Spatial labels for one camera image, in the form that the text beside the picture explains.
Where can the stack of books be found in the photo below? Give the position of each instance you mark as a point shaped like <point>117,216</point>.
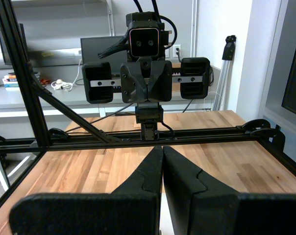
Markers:
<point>10,83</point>

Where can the grey desk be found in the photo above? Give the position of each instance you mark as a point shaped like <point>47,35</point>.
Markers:
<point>6,98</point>

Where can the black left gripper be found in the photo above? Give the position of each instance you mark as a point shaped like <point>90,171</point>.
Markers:
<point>97,73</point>

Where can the white metal leg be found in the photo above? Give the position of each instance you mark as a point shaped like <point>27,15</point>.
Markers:
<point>2,173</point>

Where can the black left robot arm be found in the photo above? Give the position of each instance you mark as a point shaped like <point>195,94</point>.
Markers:
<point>149,115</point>

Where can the black aluminium frame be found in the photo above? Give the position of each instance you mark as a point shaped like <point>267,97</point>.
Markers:
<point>23,73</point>

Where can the small orange tool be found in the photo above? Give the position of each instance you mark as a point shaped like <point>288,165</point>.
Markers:
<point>45,80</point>

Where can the white wall outlet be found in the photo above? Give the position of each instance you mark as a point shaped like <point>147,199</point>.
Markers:
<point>175,47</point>

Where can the white board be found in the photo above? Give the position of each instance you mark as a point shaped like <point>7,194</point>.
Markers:
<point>166,215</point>

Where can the silver stand with black head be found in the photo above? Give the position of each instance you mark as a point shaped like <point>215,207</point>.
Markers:
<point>225,73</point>

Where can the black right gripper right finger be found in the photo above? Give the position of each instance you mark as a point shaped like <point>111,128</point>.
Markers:
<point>236,215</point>

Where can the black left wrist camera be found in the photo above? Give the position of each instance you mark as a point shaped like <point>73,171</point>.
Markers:
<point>144,42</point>

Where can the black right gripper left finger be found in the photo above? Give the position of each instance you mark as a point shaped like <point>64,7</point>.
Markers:
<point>89,215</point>

